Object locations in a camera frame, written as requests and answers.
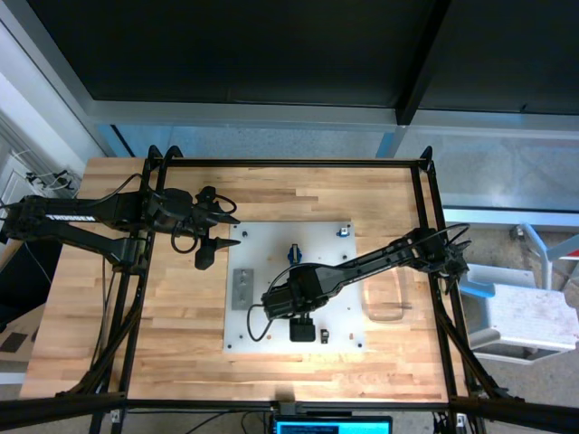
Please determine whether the white step stool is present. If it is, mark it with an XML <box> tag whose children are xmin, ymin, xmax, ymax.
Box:
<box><xmin>460</xmin><ymin>223</ymin><xmax>579</xmax><ymax>368</ymax></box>

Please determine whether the black white cable bundle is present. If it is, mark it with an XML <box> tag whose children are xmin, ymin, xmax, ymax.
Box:
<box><xmin>24</xmin><ymin>169</ymin><xmax>76</xmax><ymax>192</ymax></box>

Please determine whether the tan cardboard sheet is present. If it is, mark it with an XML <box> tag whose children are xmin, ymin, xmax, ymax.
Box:
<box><xmin>0</xmin><ymin>302</ymin><xmax>47</xmax><ymax>363</ymax></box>

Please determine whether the clear plastic tub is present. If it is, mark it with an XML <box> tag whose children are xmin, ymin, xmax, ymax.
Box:
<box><xmin>364</xmin><ymin>269</ymin><xmax>408</xmax><ymax>323</ymax></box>

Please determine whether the small black table camera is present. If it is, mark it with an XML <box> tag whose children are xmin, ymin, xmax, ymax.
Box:
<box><xmin>274</xmin><ymin>392</ymin><xmax>299</xmax><ymax>415</ymax></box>

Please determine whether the blue laptop screen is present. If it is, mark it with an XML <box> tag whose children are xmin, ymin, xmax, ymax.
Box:
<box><xmin>269</xmin><ymin>415</ymin><xmax>394</xmax><ymax>434</ymax></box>

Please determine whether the grey metal plate with pegs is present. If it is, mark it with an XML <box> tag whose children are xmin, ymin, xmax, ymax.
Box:
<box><xmin>231</xmin><ymin>268</ymin><xmax>255</xmax><ymax>311</ymax></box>

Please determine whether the black table frame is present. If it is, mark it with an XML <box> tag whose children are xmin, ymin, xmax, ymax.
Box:
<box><xmin>0</xmin><ymin>144</ymin><xmax>579</xmax><ymax>434</ymax></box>

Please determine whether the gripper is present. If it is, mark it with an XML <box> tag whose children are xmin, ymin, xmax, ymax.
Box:
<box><xmin>288</xmin><ymin>313</ymin><xmax>318</xmax><ymax>344</ymax></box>
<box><xmin>191</xmin><ymin>185</ymin><xmax>242</xmax><ymax>271</ymax></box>

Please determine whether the white mounting board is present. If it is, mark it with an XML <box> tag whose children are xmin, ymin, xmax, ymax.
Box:
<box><xmin>223</xmin><ymin>220</ymin><xmax>366</xmax><ymax>354</ymax></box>

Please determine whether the black wall beam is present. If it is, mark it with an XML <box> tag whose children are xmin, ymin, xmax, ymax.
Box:
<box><xmin>394</xmin><ymin>0</ymin><xmax>452</xmax><ymax>127</ymax></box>

